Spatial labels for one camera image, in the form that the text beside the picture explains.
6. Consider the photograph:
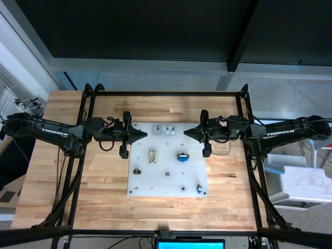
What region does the clear block with metal clamps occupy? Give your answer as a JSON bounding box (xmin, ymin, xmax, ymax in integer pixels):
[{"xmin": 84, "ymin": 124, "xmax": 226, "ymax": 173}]
[{"xmin": 152, "ymin": 124, "xmax": 176, "ymax": 137}]

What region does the black table-level camera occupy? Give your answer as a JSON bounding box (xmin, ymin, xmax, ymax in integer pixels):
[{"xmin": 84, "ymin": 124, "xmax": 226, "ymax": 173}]
[{"xmin": 158, "ymin": 225, "xmax": 174, "ymax": 239}]

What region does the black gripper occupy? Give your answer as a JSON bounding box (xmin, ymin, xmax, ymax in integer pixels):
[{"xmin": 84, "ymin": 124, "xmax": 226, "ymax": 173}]
[
  {"xmin": 112, "ymin": 110, "xmax": 148, "ymax": 159},
  {"xmin": 183, "ymin": 110, "xmax": 226, "ymax": 158}
]

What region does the blue-edged screen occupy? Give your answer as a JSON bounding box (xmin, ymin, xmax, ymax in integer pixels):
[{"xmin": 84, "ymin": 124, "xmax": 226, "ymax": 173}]
[{"xmin": 155, "ymin": 239, "xmax": 226, "ymax": 249}]

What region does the black metal frame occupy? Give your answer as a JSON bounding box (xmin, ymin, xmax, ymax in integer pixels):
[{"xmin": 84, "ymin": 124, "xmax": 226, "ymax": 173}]
[{"xmin": 0, "ymin": 82, "xmax": 332, "ymax": 249}]

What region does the white mounting board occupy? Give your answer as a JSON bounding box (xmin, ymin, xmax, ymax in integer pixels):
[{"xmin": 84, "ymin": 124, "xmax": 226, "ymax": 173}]
[{"xmin": 126, "ymin": 121, "xmax": 210, "ymax": 198}]

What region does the white plastic step stool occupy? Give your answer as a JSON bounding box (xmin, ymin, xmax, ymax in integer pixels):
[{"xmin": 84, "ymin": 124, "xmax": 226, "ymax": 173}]
[{"xmin": 264, "ymin": 153, "xmax": 332, "ymax": 211}]

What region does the cardboard box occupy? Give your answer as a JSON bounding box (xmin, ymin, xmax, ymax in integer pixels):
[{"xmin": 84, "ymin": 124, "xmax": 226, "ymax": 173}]
[{"xmin": 0, "ymin": 173, "xmax": 26, "ymax": 208}]

